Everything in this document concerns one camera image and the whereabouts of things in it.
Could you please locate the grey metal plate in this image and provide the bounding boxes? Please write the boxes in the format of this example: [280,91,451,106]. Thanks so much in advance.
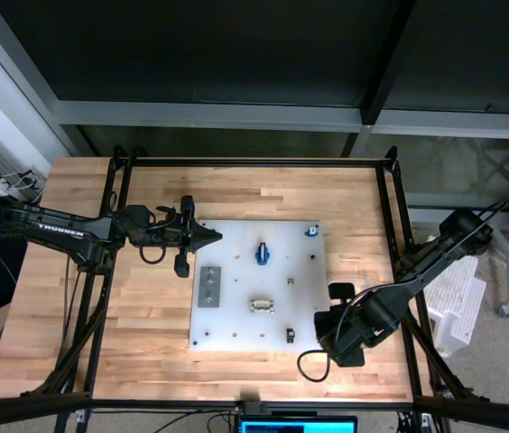
[196,265,223,309]

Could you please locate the black table-level camera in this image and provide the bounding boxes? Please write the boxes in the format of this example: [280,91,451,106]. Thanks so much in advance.
[236,392,267,419]

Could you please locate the black cables by screen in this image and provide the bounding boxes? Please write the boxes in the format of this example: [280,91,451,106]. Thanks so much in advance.
[204,410,240,433]

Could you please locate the white ribbed plastic block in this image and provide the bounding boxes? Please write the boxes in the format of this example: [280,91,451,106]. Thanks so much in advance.
[423,250,486,360]

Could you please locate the white and black cables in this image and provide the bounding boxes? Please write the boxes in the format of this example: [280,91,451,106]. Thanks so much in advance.
[0,151,42,193]

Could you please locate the grey metal enclosure frame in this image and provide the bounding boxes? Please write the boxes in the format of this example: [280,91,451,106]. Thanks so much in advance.
[0,0,509,159]

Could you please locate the white taskboard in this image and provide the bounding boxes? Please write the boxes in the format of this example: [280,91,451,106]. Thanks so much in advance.
[189,219,334,354]

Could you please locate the blue mount with plug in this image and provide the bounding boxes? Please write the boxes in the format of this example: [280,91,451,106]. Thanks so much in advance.
[253,241,273,269]

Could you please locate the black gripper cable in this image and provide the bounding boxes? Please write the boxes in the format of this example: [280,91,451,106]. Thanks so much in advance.
[138,238,169,266]
[296,297,356,383]

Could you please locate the black aluminium frame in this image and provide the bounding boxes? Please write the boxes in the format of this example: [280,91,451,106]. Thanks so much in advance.
[0,143,509,433]

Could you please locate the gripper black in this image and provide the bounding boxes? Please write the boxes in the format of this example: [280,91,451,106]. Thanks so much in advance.
[151,194,225,278]
[313,281,366,368]

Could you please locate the screen with blue edge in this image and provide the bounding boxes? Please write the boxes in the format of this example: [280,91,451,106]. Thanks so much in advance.
[236,415,358,433]

